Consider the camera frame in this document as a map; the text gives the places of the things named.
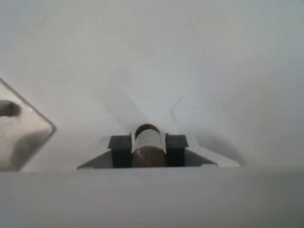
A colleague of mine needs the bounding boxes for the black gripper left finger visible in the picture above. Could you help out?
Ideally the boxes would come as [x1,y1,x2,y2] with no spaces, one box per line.
[76,134,132,170]

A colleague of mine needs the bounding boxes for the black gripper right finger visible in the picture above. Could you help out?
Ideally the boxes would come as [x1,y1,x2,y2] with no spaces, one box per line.
[164,133,219,168]

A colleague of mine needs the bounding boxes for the metal round peg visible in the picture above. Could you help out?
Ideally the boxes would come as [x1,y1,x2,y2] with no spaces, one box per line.
[131,123,166,168]

